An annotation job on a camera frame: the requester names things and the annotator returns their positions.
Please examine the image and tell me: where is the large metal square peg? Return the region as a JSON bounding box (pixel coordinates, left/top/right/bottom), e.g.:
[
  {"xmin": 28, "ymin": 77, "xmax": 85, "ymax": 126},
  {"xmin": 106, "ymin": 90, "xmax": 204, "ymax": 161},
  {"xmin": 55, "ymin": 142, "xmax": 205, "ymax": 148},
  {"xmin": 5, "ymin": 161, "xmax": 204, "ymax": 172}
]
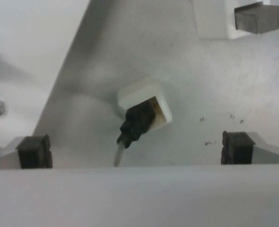
[{"xmin": 234, "ymin": 4, "xmax": 279, "ymax": 35}]

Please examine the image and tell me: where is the white USB plug holder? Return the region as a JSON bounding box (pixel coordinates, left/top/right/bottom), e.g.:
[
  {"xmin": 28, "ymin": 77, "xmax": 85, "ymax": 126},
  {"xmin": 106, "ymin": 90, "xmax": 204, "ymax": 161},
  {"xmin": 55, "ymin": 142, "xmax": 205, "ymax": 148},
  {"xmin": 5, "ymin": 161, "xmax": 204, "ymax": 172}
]
[{"xmin": 117, "ymin": 75, "xmax": 173, "ymax": 125}]

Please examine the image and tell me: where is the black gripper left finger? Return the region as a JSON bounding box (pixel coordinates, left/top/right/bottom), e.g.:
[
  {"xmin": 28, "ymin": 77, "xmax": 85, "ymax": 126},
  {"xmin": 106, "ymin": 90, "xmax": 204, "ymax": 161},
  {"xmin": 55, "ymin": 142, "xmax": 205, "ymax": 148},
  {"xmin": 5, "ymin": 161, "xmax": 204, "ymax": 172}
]
[{"xmin": 0, "ymin": 134, "xmax": 53, "ymax": 170}]

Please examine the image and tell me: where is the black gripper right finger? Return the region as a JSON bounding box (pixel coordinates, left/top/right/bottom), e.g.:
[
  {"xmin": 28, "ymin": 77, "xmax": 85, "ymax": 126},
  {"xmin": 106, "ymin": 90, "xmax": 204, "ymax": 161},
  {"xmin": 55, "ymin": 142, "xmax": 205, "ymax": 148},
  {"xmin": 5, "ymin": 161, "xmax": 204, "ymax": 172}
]
[{"xmin": 221, "ymin": 130, "xmax": 279, "ymax": 166}]

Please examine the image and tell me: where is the black USB plug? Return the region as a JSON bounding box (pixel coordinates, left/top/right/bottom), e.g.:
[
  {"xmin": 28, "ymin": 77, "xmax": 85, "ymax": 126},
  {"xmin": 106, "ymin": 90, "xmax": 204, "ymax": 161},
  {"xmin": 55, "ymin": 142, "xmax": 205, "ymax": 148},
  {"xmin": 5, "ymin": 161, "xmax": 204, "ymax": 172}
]
[{"xmin": 113, "ymin": 99, "xmax": 158, "ymax": 167}]

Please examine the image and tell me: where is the white task board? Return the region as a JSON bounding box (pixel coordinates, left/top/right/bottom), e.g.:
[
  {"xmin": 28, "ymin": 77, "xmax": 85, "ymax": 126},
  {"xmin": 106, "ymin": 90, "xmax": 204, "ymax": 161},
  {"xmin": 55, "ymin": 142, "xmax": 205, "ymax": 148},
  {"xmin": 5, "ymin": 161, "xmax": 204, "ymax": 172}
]
[{"xmin": 0, "ymin": 0, "xmax": 91, "ymax": 156}]

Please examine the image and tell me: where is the white square peg holder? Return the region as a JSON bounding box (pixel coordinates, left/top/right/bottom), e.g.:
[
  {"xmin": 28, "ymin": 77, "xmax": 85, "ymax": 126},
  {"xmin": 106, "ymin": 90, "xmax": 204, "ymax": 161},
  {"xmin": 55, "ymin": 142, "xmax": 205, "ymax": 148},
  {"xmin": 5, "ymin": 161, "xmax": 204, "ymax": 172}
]
[{"xmin": 193, "ymin": 0, "xmax": 266, "ymax": 41}]

